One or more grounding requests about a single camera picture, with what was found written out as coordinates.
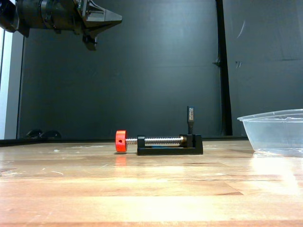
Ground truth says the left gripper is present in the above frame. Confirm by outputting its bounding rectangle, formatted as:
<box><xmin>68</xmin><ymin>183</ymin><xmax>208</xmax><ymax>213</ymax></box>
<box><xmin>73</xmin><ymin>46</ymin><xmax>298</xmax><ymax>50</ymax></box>
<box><xmin>53</xmin><ymin>0</ymin><xmax>123</xmax><ymax>52</ymax></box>

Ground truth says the clear plastic container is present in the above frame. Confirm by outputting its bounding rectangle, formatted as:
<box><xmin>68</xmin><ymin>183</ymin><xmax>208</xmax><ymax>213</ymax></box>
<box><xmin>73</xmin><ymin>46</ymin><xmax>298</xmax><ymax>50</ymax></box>
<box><xmin>237</xmin><ymin>108</ymin><xmax>303</xmax><ymax>158</ymax></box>

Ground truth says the black clamp with red knob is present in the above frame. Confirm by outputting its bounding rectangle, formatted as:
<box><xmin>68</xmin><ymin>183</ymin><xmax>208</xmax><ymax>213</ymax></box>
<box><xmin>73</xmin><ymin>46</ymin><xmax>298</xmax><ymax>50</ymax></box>
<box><xmin>115</xmin><ymin>130</ymin><xmax>204</xmax><ymax>157</ymax></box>

